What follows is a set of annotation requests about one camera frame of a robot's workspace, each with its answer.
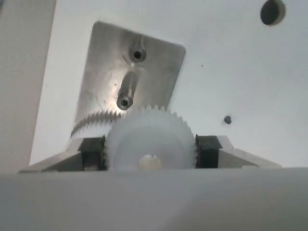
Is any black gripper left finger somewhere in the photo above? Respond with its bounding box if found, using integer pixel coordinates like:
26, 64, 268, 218
18, 133, 108, 174

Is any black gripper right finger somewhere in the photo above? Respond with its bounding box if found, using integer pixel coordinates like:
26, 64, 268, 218
193, 133, 283, 169

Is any white medium gear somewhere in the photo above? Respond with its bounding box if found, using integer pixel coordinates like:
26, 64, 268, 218
104, 105, 197, 172

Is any white large gear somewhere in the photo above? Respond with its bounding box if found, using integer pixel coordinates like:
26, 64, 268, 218
69, 110, 124, 140

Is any white task board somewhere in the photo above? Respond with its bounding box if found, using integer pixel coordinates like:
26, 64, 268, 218
30, 0, 308, 173

